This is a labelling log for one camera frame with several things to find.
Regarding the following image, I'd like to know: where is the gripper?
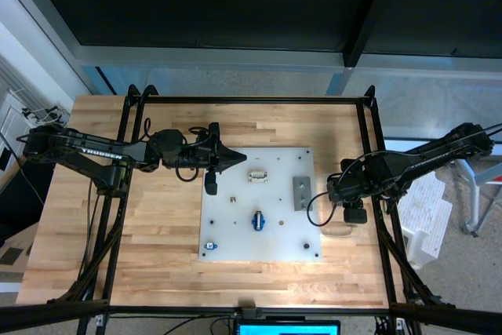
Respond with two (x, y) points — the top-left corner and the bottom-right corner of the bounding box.
(327, 172), (369, 226)
(180, 122), (247, 196)

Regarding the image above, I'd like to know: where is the clear plastic tub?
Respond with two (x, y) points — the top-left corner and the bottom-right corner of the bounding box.
(318, 177), (360, 240)

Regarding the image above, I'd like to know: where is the white connector housing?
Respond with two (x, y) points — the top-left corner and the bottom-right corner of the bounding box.
(247, 169), (270, 184)

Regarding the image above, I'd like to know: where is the grey aluminium plate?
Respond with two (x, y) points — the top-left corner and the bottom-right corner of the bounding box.
(292, 175), (314, 213)

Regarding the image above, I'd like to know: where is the blue round holder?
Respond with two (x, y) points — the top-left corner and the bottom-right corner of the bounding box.
(249, 211), (268, 232)

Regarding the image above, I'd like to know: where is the white task board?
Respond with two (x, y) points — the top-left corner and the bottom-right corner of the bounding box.
(198, 147), (323, 264)

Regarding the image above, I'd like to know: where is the grey metal stand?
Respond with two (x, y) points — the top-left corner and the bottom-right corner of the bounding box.
(454, 162), (502, 239)

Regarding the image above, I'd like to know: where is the blue laptop screen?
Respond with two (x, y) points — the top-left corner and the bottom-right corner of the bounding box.
(234, 319), (341, 335)

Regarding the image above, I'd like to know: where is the cardboard box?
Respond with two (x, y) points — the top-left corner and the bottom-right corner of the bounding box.
(0, 221), (40, 273)

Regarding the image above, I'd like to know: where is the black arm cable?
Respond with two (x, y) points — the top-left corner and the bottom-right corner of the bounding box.
(174, 154), (200, 183)
(306, 188), (342, 228)

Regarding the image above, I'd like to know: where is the black aluminium frame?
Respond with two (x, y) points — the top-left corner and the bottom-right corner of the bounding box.
(0, 83), (502, 335)

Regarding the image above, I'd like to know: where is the black table-level camera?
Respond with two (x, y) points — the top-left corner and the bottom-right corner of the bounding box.
(237, 299), (263, 319)

